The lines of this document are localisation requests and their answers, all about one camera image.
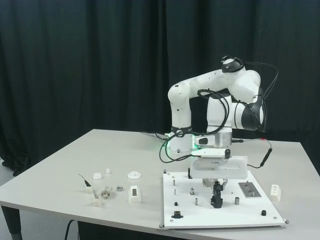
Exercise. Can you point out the black USB plug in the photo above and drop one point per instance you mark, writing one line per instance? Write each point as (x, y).
(189, 174)

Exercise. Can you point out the metal square peg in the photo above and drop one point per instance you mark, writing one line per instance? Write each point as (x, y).
(196, 201)

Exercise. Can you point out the thin black rod red tag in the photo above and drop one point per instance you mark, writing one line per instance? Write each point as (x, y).
(267, 156)

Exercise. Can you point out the white holder with holes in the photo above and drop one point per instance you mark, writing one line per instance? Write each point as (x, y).
(274, 193)

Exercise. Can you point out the black table leg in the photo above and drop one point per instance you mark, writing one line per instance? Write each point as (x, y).
(11, 225)

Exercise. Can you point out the black curtain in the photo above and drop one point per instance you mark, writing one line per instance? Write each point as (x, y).
(75, 50)

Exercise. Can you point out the white large gear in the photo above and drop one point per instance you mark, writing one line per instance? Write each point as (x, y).
(134, 175)

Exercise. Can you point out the metal BNC plug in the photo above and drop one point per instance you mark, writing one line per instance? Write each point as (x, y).
(192, 192)

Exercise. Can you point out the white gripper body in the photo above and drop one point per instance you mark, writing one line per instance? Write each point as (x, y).
(220, 171)

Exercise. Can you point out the black D-SUB plug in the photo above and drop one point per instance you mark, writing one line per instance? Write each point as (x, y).
(217, 191)

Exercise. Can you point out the white small gear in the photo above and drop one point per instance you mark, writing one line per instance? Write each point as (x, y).
(107, 171)

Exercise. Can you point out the white task board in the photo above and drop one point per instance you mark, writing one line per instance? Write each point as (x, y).
(225, 215)

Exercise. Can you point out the small white holder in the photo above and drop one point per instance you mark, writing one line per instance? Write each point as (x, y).
(89, 190)
(97, 202)

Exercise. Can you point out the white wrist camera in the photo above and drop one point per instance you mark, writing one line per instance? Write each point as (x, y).
(212, 155)

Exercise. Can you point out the small white sensor box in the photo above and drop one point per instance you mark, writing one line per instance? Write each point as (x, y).
(203, 140)

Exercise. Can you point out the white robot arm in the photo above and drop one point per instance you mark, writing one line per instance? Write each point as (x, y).
(190, 85)

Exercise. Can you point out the white holder with dark slot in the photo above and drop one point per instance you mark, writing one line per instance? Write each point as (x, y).
(135, 196)

